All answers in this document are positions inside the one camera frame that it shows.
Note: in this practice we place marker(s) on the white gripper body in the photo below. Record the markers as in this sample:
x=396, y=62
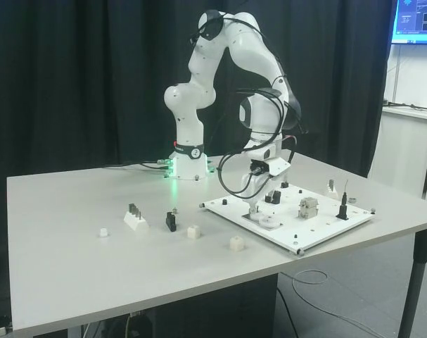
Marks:
x=259, y=186

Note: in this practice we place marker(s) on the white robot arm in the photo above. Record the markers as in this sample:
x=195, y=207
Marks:
x=199, y=63

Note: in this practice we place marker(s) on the white large gear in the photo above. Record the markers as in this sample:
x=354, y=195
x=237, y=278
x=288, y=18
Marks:
x=269, y=222

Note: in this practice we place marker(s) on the white small gear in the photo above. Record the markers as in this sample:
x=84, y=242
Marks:
x=102, y=232

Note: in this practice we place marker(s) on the black waterproof plug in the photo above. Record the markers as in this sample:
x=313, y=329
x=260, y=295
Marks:
x=273, y=197

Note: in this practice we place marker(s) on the flat white mounting plate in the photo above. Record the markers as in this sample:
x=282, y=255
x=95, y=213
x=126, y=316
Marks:
x=278, y=167

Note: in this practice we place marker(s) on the white cube plug holder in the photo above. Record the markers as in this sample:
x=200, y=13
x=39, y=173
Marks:
x=193, y=232
x=236, y=243

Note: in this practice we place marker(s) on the black rod with red tag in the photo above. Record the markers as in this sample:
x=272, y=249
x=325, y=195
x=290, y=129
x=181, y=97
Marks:
x=290, y=138

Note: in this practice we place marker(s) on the white task board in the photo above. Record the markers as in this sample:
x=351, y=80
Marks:
x=315, y=225

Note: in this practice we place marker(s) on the white round peg holder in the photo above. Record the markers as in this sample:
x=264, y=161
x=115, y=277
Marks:
x=332, y=191

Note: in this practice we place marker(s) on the black D-SUB plug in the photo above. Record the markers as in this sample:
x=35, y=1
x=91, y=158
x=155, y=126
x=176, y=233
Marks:
x=170, y=221

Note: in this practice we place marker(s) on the white square peg holder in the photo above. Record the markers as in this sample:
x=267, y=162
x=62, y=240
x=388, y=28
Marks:
x=137, y=222

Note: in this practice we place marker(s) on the large metal square peg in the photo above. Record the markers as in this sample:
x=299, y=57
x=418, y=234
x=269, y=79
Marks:
x=131, y=208

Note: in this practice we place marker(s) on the white cabinet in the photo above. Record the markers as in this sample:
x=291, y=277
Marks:
x=406, y=148

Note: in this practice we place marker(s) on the black table leg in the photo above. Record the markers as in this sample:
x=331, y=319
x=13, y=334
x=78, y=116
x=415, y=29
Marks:
x=419, y=274

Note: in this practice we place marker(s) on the black curtain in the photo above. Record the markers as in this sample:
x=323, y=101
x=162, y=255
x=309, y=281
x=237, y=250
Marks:
x=76, y=88

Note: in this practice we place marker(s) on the blue screen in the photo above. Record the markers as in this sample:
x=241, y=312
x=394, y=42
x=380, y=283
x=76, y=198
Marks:
x=413, y=21

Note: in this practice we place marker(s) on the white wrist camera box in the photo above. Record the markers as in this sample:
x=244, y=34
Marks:
x=266, y=153

